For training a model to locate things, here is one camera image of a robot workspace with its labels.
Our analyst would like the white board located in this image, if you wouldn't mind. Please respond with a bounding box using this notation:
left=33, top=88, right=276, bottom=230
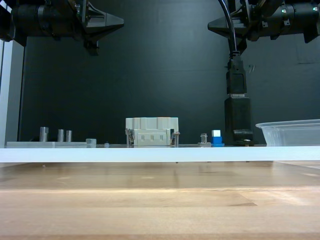
left=0, top=143, right=320, bottom=164

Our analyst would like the small blue connector holder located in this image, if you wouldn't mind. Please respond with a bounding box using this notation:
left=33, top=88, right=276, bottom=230
left=210, top=136, right=225, bottom=147

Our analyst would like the beige connector housing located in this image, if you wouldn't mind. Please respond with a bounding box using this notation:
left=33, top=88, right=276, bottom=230
left=124, top=116, right=181, bottom=147

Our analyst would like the silver backdrop frame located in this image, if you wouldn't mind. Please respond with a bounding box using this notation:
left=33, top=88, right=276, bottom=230
left=0, top=39, right=26, bottom=148

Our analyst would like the clear plastic tub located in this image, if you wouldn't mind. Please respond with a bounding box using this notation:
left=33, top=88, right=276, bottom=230
left=255, top=119, right=320, bottom=147

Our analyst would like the small metal clamp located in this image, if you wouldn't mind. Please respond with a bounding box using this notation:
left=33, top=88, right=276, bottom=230
left=197, top=133, right=211, bottom=146

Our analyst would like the black USB connector with cable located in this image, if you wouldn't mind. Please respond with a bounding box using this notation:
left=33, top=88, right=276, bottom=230
left=217, top=0, right=248, bottom=98

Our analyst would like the grey metal plate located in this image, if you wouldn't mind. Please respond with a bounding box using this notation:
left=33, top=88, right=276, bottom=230
left=6, top=141, right=87, bottom=149

